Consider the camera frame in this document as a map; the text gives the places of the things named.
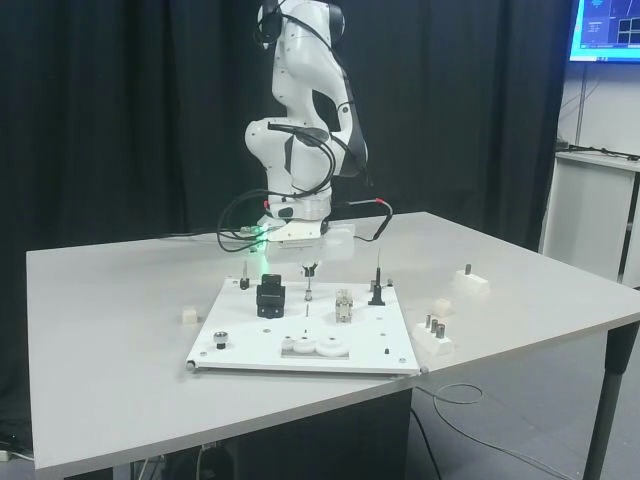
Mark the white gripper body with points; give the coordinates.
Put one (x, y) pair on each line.
(337, 246)

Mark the thin metal round peg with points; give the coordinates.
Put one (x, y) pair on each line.
(308, 287)

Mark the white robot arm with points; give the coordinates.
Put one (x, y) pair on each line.
(300, 65)

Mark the white three-peg holder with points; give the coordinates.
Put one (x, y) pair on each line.
(432, 342)

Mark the white single-peg holder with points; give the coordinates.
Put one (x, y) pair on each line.
(472, 285)

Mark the black D-SUB plug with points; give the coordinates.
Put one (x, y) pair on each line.
(271, 297)

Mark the beige rectangular connector plug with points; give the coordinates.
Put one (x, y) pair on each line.
(343, 306)

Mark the white task board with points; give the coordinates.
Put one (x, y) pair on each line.
(300, 325)

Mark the small black plug with pin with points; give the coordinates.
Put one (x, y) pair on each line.
(244, 283)

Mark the white small gear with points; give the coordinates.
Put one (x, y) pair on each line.
(287, 345)

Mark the white medium gear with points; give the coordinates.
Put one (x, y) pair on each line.
(303, 347)

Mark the white large gear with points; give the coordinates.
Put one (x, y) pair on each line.
(328, 346)

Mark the metal BNC plug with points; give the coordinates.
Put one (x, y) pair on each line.
(220, 341)

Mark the small white cube holder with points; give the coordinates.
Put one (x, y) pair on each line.
(443, 307)

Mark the small white cube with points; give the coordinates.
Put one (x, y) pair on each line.
(189, 318)

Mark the black cabinet under table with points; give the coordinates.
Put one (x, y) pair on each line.
(310, 430)

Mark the black curtain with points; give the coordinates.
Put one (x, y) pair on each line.
(125, 100)

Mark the white cabinet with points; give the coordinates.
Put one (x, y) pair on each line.
(590, 215)

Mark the dark table leg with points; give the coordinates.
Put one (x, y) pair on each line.
(607, 400)

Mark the blue screen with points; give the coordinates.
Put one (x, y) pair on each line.
(607, 30)

